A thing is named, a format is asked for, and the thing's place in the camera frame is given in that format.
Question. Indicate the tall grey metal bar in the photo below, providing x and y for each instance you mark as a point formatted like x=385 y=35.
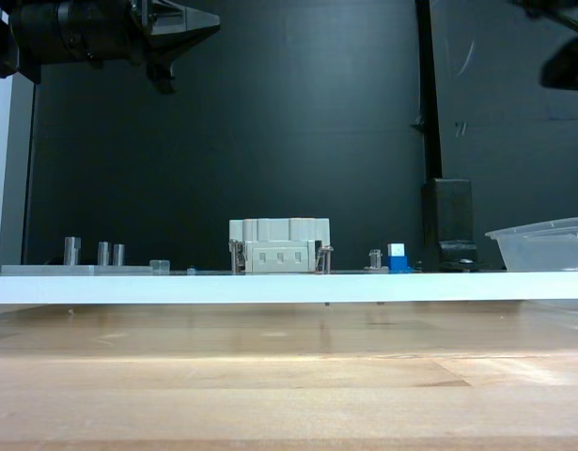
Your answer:
x=72 y=251

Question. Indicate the short grey metal bar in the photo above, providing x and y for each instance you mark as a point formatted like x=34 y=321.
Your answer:
x=119 y=255
x=104 y=253

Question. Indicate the white board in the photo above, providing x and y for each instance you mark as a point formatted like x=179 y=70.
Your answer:
x=288 y=289

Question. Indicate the beige multi-pin connector housing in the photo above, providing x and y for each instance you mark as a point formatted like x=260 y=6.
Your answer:
x=279 y=244

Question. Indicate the silver housing clamp screw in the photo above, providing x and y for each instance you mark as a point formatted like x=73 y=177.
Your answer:
x=325 y=258
x=236 y=256

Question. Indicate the clear plastic tub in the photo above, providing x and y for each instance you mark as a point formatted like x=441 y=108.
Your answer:
x=542 y=249

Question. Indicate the black USB hub mount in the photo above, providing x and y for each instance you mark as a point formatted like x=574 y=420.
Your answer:
x=453 y=256

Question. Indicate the small clear plastic block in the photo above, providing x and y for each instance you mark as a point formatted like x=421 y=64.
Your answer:
x=159 y=266

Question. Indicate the silver threaded stud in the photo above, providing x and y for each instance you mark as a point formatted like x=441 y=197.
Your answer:
x=374 y=259

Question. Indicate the silver hub screw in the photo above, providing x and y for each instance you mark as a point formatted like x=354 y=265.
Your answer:
x=465 y=261

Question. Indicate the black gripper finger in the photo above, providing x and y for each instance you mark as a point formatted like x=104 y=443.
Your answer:
x=190 y=28

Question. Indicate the blue socket with white cap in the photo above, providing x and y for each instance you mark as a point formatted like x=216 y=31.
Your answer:
x=396 y=260

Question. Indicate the grey metal base plate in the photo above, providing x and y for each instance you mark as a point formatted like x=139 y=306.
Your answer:
x=58 y=269

